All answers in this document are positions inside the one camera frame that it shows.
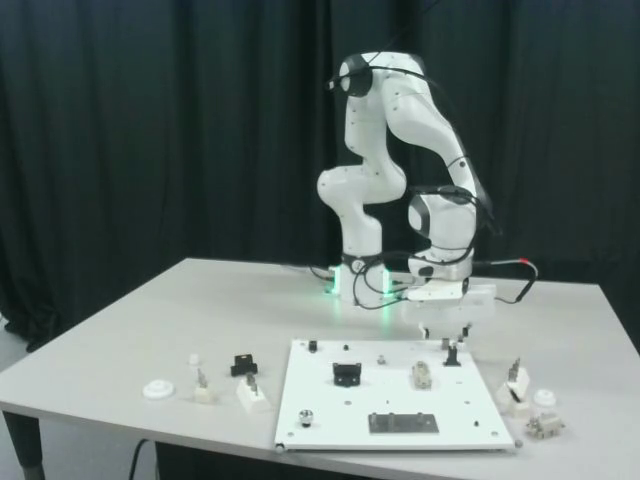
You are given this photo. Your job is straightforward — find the black floor cable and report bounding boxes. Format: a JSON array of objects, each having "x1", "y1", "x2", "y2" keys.
[{"x1": 130, "y1": 438, "x2": 153, "y2": 480}]

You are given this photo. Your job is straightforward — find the black curtain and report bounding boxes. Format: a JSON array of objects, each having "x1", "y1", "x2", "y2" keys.
[{"x1": 0, "y1": 0, "x2": 640, "y2": 354}]

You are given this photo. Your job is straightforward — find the white wedge holder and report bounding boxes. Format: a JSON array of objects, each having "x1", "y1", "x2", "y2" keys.
[{"x1": 235, "y1": 380, "x2": 272, "y2": 414}]

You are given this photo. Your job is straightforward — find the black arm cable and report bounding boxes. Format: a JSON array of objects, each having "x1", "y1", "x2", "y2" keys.
[{"x1": 324, "y1": 47, "x2": 503, "y2": 239}]

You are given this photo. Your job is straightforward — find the black rod wire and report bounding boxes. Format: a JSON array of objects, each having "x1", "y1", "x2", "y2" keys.
[{"x1": 494, "y1": 261, "x2": 541, "y2": 305}]

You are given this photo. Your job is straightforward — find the black base cable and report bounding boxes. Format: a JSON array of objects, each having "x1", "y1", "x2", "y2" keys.
[{"x1": 306, "y1": 251, "x2": 417, "y2": 308}]

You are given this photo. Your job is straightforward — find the beige metal plug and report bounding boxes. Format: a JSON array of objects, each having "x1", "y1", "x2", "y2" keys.
[{"x1": 524, "y1": 412, "x2": 569, "y2": 442}]

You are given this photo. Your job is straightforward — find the white task board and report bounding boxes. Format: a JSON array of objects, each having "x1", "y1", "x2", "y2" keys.
[{"x1": 273, "y1": 338, "x2": 517, "y2": 445}]

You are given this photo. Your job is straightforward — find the black table leg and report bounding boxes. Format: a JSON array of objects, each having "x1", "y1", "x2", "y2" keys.
[{"x1": 1, "y1": 410, "x2": 42, "y2": 480}]

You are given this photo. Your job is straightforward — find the white large gear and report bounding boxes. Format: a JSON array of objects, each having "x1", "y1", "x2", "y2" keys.
[{"x1": 142, "y1": 379, "x2": 177, "y2": 402}]

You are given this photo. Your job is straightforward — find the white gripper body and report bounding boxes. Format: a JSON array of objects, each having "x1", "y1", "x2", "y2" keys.
[{"x1": 399, "y1": 283, "x2": 498, "y2": 326}]

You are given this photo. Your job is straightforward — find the black D-SUB plug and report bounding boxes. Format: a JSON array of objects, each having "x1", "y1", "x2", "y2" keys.
[{"x1": 229, "y1": 353, "x2": 264, "y2": 379}]

